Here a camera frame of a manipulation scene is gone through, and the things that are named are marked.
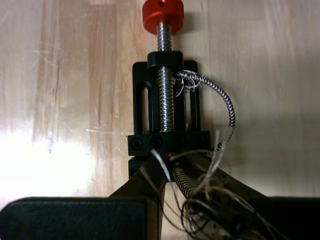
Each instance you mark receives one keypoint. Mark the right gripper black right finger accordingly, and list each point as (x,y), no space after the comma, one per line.
(287,220)

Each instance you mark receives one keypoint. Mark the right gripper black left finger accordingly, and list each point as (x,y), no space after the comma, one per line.
(75,220)

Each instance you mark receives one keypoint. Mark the black vise with red knob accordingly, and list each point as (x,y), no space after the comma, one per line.
(190,142)

